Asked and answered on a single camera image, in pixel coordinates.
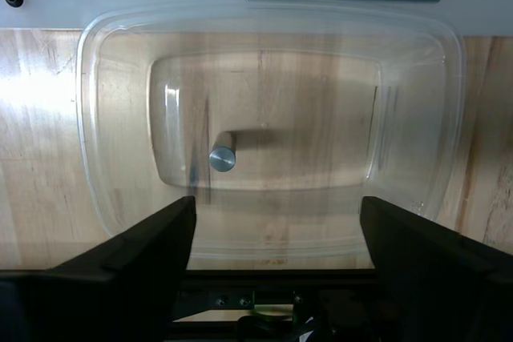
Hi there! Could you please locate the clear plastic tub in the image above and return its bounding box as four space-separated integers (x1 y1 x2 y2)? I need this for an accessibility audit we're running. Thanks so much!
75 0 466 262

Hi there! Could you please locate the silver metal cylinder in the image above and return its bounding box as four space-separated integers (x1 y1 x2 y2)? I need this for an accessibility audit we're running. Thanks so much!
208 130 239 174

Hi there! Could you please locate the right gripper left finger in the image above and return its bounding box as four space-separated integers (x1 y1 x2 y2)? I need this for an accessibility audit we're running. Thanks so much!
0 195 197 342

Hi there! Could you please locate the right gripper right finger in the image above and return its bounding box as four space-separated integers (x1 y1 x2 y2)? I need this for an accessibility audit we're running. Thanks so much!
360 195 513 342

